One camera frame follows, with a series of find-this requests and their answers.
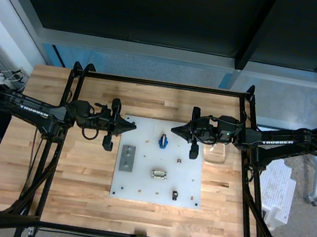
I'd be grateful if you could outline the clear plastic tub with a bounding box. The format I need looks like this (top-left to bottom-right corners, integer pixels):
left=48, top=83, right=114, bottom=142
left=201, top=141, right=229, bottom=166

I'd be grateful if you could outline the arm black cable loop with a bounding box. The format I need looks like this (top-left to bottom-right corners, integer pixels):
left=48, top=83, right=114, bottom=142
left=81, top=123, right=100, bottom=142

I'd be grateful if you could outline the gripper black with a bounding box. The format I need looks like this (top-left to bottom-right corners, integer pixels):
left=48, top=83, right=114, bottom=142
left=167, top=103, right=222, bottom=163
left=96, top=96, right=141, bottom=155

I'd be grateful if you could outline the grey metal base plate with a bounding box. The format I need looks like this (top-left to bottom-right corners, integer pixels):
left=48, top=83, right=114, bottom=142
left=117, top=144, right=137, bottom=173

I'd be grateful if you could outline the black metal frame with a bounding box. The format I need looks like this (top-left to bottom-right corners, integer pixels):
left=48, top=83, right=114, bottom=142
left=0, top=50, right=317, bottom=237

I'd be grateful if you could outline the beige connector housing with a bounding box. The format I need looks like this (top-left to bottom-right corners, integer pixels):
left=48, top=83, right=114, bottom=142
left=150, top=169, right=169, bottom=181

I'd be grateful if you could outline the white taskboard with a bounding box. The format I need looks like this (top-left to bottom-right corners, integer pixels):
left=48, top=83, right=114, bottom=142
left=109, top=114, right=213, bottom=210

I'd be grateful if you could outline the white foam packaging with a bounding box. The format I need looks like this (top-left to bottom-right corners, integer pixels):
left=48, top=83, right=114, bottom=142
left=252, top=159, right=299, bottom=235

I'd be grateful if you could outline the large blue clamp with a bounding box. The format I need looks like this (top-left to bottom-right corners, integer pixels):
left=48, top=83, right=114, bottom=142
left=156, top=133, right=170, bottom=150

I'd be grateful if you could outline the white and black cable bundle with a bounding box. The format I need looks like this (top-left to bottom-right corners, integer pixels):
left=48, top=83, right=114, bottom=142
left=0, top=67, right=27, bottom=84

